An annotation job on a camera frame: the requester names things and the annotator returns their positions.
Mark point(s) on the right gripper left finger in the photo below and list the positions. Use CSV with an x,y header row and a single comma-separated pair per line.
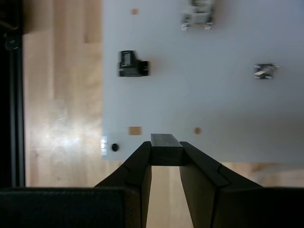
x,y
135,178

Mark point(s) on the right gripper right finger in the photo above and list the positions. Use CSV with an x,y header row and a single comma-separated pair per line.
x,y
202,175

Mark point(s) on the black square bar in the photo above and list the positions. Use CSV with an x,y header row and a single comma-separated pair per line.
x,y
167,154

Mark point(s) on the white taskboard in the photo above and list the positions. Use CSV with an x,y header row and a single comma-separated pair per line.
x,y
202,95

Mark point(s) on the black bar holder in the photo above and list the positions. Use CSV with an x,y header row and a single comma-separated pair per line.
x,y
131,69

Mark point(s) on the black threaded screw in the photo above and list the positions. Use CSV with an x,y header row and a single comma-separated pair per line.
x,y
115,147

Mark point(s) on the small metal clamp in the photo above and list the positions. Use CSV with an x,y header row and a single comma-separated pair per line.
x,y
264,71

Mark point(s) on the beige connector housing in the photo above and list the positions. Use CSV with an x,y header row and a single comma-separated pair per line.
x,y
197,14

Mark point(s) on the black metal frame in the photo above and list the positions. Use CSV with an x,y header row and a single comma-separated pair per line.
x,y
14,118

